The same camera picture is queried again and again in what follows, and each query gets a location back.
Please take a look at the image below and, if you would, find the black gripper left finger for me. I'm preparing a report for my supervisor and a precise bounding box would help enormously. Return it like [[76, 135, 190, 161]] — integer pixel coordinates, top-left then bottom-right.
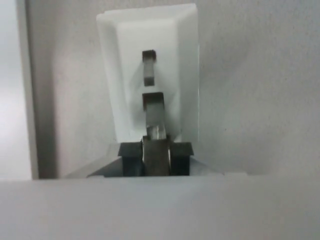
[[66, 141, 145, 179]]

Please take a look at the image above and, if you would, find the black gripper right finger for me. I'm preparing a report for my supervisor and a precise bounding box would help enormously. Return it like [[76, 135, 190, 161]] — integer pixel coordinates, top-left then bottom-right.
[[169, 141, 226, 177]]

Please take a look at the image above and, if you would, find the large metal square peg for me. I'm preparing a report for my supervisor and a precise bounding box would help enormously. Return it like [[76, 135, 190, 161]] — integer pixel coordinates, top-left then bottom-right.
[[141, 134, 172, 176]]

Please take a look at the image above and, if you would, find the medium metal square peg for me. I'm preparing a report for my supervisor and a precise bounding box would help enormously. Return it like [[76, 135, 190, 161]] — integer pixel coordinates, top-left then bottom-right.
[[145, 99, 168, 140]]

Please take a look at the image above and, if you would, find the small metal square peg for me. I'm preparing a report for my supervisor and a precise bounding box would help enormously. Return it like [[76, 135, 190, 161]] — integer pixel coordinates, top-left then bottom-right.
[[142, 50, 157, 87]]

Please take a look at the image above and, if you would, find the white square peg holder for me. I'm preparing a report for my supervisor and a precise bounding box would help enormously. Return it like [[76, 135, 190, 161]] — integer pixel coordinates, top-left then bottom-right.
[[95, 2, 201, 144]]

